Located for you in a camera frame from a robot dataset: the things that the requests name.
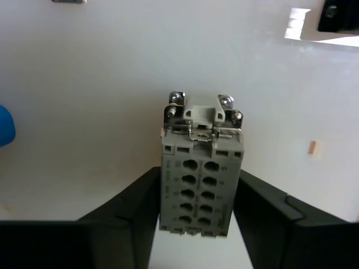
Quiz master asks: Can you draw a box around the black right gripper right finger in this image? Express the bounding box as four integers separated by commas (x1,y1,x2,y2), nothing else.
232,169,359,269

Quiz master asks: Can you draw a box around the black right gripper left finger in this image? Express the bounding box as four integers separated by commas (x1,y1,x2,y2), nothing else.
0,166,163,269

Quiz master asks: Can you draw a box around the grey HAN10E connector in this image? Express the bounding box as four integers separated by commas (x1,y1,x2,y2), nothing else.
159,104,245,239

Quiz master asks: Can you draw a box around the black connector housing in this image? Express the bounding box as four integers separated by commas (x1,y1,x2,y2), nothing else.
317,0,359,32

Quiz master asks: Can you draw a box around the blue clamp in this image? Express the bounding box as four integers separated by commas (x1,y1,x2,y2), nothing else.
0,104,17,149

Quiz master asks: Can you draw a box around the white mounting board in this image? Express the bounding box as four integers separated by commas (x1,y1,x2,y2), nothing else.
0,0,359,269

